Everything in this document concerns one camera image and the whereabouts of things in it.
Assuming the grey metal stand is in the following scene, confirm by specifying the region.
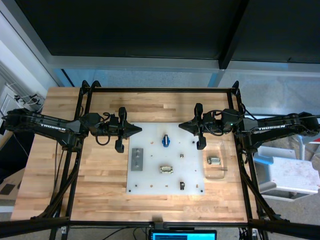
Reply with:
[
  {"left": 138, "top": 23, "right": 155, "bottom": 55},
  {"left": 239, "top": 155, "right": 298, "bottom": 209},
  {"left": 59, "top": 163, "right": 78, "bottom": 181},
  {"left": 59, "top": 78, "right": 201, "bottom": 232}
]
[{"left": 296, "top": 133, "right": 310, "bottom": 161}]

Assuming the blue connector socket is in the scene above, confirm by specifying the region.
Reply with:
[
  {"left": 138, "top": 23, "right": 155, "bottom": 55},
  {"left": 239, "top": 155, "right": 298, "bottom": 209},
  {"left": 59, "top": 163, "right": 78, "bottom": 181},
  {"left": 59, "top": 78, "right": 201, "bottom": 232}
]
[{"left": 161, "top": 134, "right": 172, "bottom": 149}]

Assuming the white step stool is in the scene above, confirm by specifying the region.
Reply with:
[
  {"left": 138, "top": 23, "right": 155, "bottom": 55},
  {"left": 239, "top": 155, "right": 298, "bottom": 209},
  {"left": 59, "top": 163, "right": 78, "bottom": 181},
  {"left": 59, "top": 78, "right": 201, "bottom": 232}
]
[{"left": 254, "top": 144, "right": 320, "bottom": 203}]

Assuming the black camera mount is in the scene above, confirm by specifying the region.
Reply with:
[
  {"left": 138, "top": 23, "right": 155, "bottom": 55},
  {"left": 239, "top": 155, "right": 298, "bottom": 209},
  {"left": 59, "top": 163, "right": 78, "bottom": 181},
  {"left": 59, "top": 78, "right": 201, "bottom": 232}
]
[{"left": 149, "top": 215, "right": 171, "bottom": 230}]

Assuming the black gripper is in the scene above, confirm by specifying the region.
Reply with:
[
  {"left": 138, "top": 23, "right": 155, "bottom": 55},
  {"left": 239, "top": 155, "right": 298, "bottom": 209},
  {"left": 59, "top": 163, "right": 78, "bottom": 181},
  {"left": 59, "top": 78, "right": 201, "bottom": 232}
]
[
  {"left": 109, "top": 107, "right": 143, "bottom": 153},
  {"left": 178, "top": 102, "right": 218, "bottom": 151}
]

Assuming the black aluminium table frame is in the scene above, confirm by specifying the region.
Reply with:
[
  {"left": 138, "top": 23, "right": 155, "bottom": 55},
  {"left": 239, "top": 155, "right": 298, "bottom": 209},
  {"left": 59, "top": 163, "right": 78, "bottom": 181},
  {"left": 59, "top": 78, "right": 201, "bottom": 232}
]
[{"left": 0, "top": 79, "right": 320, "bottom": 240}]

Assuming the clear plastic tub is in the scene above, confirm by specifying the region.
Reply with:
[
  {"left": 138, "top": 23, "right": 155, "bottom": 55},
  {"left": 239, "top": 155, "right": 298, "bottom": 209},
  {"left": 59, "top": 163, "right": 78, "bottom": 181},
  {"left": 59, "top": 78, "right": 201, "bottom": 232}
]
[{"left": 203, "top": 141, "right": 229, "bottom": 180}]

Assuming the blue-edged screen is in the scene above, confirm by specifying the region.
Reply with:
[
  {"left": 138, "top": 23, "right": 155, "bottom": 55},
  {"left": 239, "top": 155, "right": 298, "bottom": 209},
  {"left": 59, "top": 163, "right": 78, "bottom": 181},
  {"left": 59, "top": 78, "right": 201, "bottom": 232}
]
[{"left": 149, "top": 229, "right": 218, "bottom": 240}]

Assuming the grey metal plate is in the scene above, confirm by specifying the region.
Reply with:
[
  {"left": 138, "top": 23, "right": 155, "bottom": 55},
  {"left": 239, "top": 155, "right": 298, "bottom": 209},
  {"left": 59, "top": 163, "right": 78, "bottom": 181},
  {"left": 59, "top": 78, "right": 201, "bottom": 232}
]
[{"left": 130, "top": 147, "right": 145, "bottom": 172}]

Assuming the cardboard box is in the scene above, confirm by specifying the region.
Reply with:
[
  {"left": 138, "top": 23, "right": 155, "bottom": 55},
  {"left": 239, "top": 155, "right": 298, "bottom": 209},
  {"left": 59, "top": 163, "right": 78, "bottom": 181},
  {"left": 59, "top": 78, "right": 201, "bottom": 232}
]
[{"left": 0, "top": 166, "right": 26, "bottom": 201}]

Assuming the black foam pad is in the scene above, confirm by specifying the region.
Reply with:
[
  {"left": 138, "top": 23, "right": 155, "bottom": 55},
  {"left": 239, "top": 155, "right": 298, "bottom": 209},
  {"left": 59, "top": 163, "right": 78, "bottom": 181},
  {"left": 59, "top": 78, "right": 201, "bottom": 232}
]
[{"left": 0, "top": 183, "right": 16, "bottom": 196}]

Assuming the white plastic board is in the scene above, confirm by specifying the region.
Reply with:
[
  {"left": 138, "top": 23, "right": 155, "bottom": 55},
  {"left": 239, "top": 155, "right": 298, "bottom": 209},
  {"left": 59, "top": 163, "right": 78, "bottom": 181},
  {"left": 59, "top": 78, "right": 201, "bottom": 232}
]
[{"left": 125, "top": 121, "right": 206, "bottom": 195}]

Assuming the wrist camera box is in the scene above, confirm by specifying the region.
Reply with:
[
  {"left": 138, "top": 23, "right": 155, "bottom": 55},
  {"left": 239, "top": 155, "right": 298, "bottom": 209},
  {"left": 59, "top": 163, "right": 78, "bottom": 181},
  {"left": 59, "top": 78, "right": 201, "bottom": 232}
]
[
  {"left": 203, "top": 112, "right": 217, "bottom": 125},
  {"left": 108, "top": 113, "right": 120, "bottom": 126}
]

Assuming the beige HAN10E hub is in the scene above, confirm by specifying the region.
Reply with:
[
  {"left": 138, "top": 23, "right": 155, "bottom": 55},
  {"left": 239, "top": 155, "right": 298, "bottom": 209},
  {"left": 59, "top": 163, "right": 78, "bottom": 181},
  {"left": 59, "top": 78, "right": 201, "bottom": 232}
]
[{"left": 159, "top": 165, "right": 175, "bottom": 175}]

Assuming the white cable bundle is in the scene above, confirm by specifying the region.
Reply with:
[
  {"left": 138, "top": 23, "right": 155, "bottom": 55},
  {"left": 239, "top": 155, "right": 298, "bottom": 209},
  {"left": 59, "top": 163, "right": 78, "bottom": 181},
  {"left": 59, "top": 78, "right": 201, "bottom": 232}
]
[{"left": 13, "top": 92, "right": 45, "bottom": 111}]

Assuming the black vertical post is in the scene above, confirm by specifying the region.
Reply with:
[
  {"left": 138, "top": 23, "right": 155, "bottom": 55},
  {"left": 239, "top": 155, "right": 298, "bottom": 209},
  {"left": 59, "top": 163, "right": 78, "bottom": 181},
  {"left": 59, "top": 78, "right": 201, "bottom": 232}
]
[{"left": 218, "top": 0, "right": 251, "bottom": 70}]

